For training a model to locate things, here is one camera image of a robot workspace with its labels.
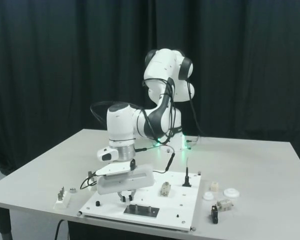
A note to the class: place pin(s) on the white task board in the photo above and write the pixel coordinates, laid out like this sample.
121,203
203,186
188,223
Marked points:
165,207

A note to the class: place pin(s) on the white round peg holder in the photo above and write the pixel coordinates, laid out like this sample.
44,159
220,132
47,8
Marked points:
63,202

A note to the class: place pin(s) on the black table leg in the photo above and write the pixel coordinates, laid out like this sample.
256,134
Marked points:
1,222

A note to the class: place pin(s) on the small white cube holder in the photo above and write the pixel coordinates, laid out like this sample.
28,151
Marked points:
214,186

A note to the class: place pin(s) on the flat white mounting plate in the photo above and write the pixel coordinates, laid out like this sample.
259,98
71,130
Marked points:
115,170

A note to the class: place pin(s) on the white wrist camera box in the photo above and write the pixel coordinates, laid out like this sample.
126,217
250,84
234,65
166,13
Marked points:
106,154

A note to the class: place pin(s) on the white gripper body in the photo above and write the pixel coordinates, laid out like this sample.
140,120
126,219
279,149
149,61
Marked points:
130,182

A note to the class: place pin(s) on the black small plug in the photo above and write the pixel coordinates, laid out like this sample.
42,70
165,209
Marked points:
214,212

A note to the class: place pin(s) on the metal round peg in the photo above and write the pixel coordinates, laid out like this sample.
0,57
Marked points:
62,193
64,190
59,196

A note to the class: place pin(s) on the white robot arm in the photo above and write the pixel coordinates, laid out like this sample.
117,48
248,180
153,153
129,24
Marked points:
162,65

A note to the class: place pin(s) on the white square peg holder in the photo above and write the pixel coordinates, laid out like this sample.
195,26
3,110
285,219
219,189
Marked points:
92,186

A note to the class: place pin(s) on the white large gear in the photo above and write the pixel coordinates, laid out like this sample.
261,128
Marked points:
231,193

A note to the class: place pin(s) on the black curtain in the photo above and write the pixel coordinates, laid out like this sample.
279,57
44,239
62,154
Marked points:
40,50

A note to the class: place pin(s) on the white medium gear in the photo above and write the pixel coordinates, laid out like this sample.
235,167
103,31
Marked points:
208,196

